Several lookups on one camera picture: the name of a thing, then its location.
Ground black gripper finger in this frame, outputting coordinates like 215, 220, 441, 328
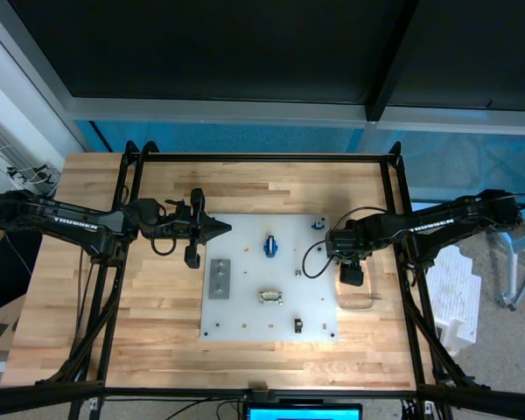
203, 213, 233, 229
203, 227, 233, 244

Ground white foam packaging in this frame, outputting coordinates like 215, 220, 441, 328
423, 244, 483, 358

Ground laptop with blue screen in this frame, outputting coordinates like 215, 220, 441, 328
243, 402, 363, 420

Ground clear plastic tub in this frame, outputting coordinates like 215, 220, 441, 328
332, 242, 384, 313

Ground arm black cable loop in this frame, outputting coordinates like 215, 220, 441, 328
150, 212, 179, 257
301, 241, 335, 280

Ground arm long black cable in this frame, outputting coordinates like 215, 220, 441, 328
337, 192, 525, 227

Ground white taskboard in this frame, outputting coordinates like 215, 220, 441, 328
199, 213, 341, 341

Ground grey metal stand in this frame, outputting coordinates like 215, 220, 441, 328
485, 227, 525, 312

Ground black aluminium frame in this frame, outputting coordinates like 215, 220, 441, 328
0, 139, 525, 420

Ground grey metal plate with pegs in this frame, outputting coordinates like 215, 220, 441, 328
207, 257, 233, 301

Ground blue connector mount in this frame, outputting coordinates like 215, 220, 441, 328
261, 234, 280, 260

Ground black table-level camera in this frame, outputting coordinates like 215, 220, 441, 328
248, 379, 276, 403

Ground plugs with white cables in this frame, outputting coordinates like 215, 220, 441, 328
6, 164, 60, 187

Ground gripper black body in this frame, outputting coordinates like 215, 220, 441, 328
170, 187, 207, 270
339, 260, 365, 289

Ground cardboard box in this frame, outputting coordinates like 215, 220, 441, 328
0, 292, 27, 351

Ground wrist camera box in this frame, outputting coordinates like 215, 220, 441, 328
165, 199, 193, 224

